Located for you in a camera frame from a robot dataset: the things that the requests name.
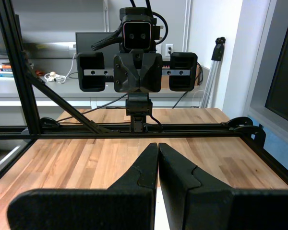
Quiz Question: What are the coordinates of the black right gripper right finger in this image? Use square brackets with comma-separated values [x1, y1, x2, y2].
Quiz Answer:
[158, 142, 288, 230]

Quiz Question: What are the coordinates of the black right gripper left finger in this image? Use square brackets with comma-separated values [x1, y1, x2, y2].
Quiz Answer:
[6, 142, 158, 230]

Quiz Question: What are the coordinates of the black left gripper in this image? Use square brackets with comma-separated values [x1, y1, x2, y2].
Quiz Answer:
[76, 52, 198, 93]

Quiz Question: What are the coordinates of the black and silver tripod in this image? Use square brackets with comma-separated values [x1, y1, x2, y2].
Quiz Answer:
[201, 36, 226, 109]

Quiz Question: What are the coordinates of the stack of books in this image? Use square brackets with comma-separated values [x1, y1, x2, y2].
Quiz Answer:
[0, 64, 15, 81]

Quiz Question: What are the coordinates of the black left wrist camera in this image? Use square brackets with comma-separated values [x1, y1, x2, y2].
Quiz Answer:
[121, 15, 152, 51]

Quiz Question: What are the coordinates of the black braided cable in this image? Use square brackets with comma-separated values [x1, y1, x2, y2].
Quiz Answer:
[91, 31, 123, 52]

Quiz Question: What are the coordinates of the thin black looped cable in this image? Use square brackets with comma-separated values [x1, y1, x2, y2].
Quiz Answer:
[151, 11, 169, 46]

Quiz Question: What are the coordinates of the white wall shelf rail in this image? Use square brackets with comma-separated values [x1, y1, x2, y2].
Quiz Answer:
[185, 0, 192, 53]
[103, 0, 109, 32]

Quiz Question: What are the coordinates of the white coiled cable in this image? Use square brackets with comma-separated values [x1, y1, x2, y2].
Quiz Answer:
[44, 54, 76, 84]

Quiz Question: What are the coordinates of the black aluminium frame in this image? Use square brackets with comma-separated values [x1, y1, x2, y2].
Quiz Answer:
[0, 0, 288, 190]

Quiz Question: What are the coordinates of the grey window frame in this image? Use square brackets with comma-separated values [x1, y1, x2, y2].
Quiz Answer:
[244, 0, 288, 137]

